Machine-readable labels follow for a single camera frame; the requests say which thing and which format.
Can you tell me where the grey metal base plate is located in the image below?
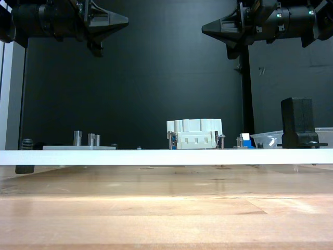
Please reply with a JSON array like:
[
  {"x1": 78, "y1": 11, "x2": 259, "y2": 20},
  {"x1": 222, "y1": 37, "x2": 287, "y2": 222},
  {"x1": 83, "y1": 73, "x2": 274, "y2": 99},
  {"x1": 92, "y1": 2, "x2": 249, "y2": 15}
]
[{"x1": 42, "y1": 145, "x2": 117, "y2": 151}]

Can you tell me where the small blue white connector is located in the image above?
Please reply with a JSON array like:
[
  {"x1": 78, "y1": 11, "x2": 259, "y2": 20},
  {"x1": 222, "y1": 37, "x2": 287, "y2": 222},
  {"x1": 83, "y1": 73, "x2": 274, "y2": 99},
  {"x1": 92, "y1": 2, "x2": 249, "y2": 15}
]
[{"x1": 241, "y1": 132, "x2": 253, "y2": 149}]

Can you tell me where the black socket housing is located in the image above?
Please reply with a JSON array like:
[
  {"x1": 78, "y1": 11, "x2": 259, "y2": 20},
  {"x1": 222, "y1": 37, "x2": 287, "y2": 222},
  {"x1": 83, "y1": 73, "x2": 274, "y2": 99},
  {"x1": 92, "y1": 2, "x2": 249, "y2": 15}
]
[{"x1": 276, "y1": 97, "x2": 328, "y2": 149}]

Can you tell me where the white task board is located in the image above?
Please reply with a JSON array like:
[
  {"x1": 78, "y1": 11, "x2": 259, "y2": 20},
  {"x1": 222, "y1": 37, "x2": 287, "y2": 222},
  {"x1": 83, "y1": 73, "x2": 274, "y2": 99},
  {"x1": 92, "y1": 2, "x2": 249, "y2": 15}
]
[{"x1": 0, "y1": 147, "x2": 333, "y2": 167}]

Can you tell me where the clear plastic tub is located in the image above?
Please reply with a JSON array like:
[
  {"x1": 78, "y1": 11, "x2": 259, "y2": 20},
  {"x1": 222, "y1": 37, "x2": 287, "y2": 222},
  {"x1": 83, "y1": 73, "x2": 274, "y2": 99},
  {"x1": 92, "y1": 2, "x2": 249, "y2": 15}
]
[{"x1": 249, "y1": 127, "x2": 333, "y2": 149}]

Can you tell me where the black rubber board foot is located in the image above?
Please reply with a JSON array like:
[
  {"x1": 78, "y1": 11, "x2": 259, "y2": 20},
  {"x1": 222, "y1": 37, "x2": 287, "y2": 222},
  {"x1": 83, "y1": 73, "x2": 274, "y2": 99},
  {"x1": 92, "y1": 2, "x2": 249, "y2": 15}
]
[{"x1": 15, "y1": 165, "x2": 35, "y2": 174}]

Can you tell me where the beige multi-pin connector housing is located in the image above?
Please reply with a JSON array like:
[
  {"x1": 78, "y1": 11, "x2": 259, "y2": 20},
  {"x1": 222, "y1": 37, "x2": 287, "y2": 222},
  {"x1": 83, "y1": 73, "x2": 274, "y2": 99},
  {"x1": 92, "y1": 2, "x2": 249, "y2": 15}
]
[{"x1": 166, "y1": 119, "x2": 226, "y2": 151}]

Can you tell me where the black metal frame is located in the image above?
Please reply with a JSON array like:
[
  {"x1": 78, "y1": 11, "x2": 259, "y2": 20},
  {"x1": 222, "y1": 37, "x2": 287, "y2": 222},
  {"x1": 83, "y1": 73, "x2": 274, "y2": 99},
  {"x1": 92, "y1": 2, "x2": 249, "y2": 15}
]
[{"x1": 235, "y1": 44, "x2": 255, "y2": 134}]

